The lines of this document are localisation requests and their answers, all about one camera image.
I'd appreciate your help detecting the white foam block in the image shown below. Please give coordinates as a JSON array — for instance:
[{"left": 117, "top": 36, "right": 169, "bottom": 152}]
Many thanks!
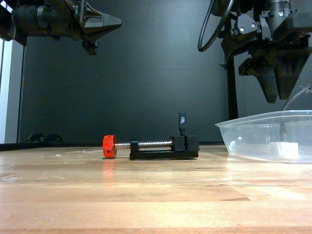
[{"left": 270, "top": 141, "right": 299, "bottom": 159}]

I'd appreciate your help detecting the black clamp with orange knob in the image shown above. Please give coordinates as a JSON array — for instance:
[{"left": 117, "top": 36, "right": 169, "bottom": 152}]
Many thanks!
[{"left": 102, "top": 135, "right": 199, "bottom": 161}]

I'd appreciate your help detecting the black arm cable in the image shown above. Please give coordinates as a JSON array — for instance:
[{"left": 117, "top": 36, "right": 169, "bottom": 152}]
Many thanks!
[{"left": 197, "top": 0, "right": 236, "bottom": 52}]

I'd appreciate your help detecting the clear plastic tub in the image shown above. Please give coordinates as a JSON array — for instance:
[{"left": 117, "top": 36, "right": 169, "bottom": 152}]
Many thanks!
[{"left": 214, "top": 110, "right": 312, "bottom": 164}]

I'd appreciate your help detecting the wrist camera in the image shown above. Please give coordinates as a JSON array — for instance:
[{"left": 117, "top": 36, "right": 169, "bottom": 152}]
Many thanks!
[{"left": 230, "top": 13, "right": 260, "bottom": 37}]

